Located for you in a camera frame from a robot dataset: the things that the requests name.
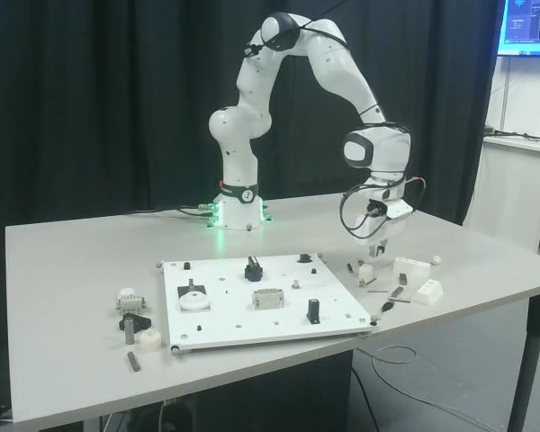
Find white small gear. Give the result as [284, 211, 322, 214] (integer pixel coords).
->
[139, 329, 164, 353]

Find short white holder with holes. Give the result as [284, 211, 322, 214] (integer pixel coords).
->
[413, 278, 445, 306]

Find grey D-SUB plug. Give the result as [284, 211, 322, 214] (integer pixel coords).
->
[114, 286, 151, 313]

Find white large gear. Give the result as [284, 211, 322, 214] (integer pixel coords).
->
[179, 291, 211, 312]

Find blue screen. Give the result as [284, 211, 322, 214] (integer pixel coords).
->
[496, 0, 540, 59]

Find white cabinet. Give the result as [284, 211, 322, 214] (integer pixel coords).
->
[464, 130, 540, 261]

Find grey floor cable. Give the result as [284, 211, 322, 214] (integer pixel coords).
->
[351, 345, 517, 432]

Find long white holder with holes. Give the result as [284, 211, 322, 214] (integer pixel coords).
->
[392, 255, 433, 279]

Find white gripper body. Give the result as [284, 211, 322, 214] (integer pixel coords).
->
[354, 207, 410, 249]

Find black curtains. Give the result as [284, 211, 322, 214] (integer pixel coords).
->
[0, 0, 509, 406]

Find black base cable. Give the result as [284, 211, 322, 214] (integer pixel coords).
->
[116, 204, 218, 221]

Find black table leg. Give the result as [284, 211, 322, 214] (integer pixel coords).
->
[507, 309, 540, 432]

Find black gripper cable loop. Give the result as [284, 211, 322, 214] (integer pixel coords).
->
[338, 181, 391, 240]

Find white task board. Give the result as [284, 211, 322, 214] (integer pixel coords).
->
[154, 250, 375, 357]

